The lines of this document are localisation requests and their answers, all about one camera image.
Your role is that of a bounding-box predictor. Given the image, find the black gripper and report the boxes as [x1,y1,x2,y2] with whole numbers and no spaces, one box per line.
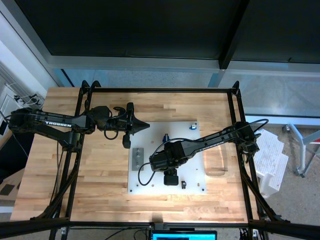
[108,101,151,150]
[150,152,179,188]

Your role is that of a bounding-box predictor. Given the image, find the white plastic board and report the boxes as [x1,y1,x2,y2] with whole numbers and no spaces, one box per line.
[127,120,208,195]

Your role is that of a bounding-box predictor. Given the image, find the grey metal plate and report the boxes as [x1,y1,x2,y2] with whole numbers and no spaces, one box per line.
[131,147,145,171]

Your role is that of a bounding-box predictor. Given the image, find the clear plastic tub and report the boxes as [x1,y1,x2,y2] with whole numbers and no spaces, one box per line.
[202,142,230,179]

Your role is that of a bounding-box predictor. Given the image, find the blue lit screen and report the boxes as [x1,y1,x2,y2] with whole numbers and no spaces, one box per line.
[149,230,218,240]

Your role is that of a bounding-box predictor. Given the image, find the white foam packing block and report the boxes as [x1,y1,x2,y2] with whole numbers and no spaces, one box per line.
[252,131,290,200]

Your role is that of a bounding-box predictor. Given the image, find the grey metal stand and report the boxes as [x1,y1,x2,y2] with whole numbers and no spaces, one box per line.
[282,123,320,179]

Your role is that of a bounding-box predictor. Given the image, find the brown cardboard box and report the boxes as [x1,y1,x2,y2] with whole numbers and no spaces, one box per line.
[0,167,26,201]

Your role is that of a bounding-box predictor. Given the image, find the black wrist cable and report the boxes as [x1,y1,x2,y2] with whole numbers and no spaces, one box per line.
[138,161,158,186]
[103,126,120,141]

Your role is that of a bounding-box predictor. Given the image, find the black aluminium frame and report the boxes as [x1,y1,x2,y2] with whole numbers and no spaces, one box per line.
[0,80,292,240]

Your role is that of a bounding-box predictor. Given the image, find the small black camera box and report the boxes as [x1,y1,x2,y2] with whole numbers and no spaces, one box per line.
[149,221,167,231]

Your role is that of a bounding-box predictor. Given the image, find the black and white cables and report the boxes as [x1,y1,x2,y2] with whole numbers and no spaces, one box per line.
[13,93,45,106]

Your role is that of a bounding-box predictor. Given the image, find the black vertical wall post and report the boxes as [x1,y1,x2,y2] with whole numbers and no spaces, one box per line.
[218,0,251,70]

